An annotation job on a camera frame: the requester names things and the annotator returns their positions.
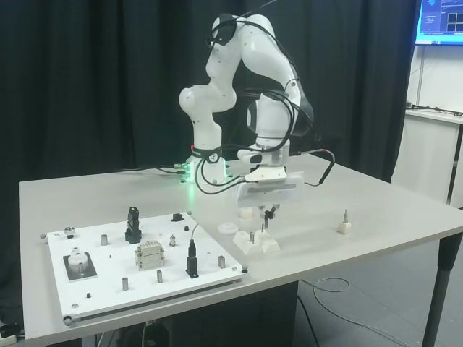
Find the black D-SUB plug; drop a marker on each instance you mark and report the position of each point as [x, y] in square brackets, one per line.
[132, 227]

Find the beige rectangular connector plug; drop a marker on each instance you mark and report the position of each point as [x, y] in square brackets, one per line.
[150, 257]

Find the small white holder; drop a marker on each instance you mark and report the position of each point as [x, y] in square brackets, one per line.
[246, 214]

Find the white task board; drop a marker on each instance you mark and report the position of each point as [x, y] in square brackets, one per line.
[119, 260]

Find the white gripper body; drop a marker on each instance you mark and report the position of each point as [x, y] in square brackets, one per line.
[271, 191]

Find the blue screen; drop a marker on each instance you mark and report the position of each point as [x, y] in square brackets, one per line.
[439, 21]

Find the white power strip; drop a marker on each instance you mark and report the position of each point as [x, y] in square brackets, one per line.
[7, 338]

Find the white single peg holder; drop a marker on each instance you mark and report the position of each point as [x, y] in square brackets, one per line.
[344, 227]

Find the metal BNC plug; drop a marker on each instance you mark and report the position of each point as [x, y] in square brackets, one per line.
[173, 240]

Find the white medium gear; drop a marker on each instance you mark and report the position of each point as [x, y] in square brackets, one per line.
[228, 229]

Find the black curtains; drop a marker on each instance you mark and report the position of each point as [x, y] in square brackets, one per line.
[90, 90]

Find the black box under table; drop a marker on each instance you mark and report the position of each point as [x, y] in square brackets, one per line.
[235, 318]

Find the metal bolt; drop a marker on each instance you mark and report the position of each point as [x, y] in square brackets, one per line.
[69, 230]

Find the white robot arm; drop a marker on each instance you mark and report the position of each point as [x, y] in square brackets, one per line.
[217, 65]

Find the white large gear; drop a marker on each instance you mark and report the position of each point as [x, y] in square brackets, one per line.
[77, 261]

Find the dark table leg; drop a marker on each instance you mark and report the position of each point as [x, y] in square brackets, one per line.
[439, 289]

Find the white cabinet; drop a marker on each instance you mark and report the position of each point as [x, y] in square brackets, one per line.
[434, 155]

